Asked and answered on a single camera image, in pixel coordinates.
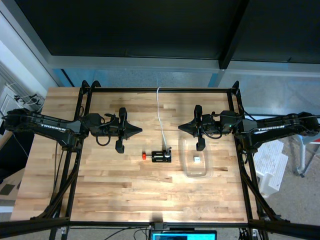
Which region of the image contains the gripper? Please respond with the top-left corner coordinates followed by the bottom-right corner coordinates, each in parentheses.
top-left (109, 107), bottom-right (143, 154)
top-left (178, 104), bottom-right (216, 152)

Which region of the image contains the black chair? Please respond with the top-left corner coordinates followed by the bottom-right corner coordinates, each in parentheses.
top-left (0, 129), bottom-right (33, 183)

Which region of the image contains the bundle of loose cables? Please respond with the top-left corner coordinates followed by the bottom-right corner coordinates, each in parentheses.
top-left (13, 92), bottom-right (43, 107)

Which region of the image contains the grey metal chair frame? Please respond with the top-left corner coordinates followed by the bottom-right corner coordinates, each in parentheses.
top-left (289, 129), bottom-right (320, 178)

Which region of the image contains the black vise with red knob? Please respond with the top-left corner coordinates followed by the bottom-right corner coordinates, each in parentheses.
top-left (141, 149), bottom-right (173, 164)

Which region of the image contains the cardboard box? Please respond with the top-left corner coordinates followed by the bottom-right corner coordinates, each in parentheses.
top-left (0, 167), bottom-right (26, 201)

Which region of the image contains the black low camera box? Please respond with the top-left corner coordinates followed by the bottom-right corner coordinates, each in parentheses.
top-left (149, 220), bottom-right (167, 231)

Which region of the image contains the white power cord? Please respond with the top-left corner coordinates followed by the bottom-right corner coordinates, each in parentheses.
top-left (156, 86), bottom-right (169, 151)

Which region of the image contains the clear plastic tub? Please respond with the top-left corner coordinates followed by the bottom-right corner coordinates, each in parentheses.
top-left (178, 137), bottom-right (214, 180)

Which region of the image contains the black metal frame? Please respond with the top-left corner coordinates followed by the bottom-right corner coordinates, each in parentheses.
top-left (0, 79), bottom-right (320, 240)

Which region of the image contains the laptop with blue screen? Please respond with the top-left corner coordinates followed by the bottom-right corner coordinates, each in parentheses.
top-left (149, 230), bottom-right (218, 240)

